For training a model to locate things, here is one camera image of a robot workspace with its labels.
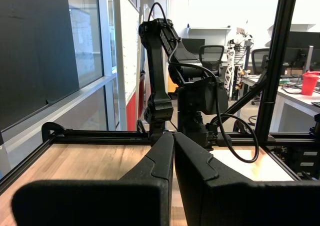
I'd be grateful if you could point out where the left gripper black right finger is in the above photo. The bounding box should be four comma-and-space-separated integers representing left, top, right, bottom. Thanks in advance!
174, 132, 320, 226

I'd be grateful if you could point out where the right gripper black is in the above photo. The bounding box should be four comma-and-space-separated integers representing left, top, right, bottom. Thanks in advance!
178, 112, 219, 148

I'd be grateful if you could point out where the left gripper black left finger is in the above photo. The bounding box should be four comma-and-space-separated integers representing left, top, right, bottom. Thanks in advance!
11, 131, 175, 226

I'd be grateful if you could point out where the white lattice stand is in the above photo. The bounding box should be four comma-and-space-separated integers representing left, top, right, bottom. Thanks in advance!
225, 38, 248, 101

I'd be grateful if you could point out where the black mesh office chair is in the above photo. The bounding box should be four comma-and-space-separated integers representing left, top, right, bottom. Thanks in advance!
198, 45, 225, 78
250, 48, 271, 74

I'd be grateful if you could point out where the black computer monitor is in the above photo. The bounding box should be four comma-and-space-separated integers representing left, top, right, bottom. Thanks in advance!
284, 31, 320, 71
181, 38, 206, 61

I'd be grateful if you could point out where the white desk shelf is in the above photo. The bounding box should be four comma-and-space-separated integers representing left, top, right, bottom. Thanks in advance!
186, 25, 232, 47

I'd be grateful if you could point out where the white partition board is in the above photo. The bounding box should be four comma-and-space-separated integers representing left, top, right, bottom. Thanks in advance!
112, 0, 146, 132

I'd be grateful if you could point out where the white office desk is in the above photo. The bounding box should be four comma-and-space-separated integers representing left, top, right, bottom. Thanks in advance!
241, 75, 320, 133

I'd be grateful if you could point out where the red plastic container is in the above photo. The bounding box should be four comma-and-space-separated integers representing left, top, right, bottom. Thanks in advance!
301, 70, 320, 96

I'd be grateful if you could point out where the black right arm cable loop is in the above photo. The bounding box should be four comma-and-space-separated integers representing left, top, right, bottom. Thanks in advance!
209, 81, 260, 164

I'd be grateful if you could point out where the black curved frame bracket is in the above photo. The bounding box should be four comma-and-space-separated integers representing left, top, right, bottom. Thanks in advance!
41, 122, 67, 144

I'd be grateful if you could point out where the black aluminium frame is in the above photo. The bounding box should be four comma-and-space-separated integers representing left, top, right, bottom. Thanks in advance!
0, 0, 320, 194

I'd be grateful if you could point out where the black right arm elbow cable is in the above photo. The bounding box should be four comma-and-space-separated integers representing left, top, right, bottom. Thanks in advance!
147, 1, 220, 83

